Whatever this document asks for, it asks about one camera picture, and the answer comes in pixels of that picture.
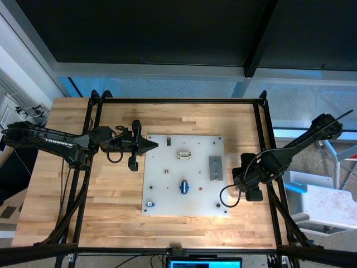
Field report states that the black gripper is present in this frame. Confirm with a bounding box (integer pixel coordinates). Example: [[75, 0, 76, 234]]
[[241, 153, 263, 202], [121, 119, 159, 171]]

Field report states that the white taskboard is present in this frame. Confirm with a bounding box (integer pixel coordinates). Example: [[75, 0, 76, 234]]
[[142, 134, 231, 217]]

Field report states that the clear plastic tub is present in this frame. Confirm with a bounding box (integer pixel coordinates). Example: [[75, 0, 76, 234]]
[[225, 152, 264, 201]]

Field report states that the grey metal block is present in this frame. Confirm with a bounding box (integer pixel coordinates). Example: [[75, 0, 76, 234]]
[[208, 155, 224, 181]]

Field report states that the white step stool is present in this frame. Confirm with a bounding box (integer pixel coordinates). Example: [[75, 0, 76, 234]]
[[284, 170, 357, 237]]

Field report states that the laptop screen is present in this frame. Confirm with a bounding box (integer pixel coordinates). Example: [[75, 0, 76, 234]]
[[166, 256, 243, 268]]

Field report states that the cardboard box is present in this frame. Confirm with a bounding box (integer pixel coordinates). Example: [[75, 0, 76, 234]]
[[0, 189, 28, 224]]

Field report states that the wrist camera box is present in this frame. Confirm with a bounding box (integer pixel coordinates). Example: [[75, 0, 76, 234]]
[[233, 166, 246, 191]]

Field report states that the blue connector mount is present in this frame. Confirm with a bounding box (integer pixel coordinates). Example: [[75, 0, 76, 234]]
[[178, 180, 191, 195]]

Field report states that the black table frame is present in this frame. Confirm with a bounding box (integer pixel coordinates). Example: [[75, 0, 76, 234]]
[[0, 89, 357, 268]]

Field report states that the white tube frame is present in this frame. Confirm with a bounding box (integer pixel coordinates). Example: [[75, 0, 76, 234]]
[[315, 138, 357, 190]]

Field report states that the table level camera box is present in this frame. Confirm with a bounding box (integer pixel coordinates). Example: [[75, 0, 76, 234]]
[[169, 241, 187, 257]]

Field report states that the tangled cable bundle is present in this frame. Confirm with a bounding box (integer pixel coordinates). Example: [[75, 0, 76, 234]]
[[13, 104, 48, 119]]

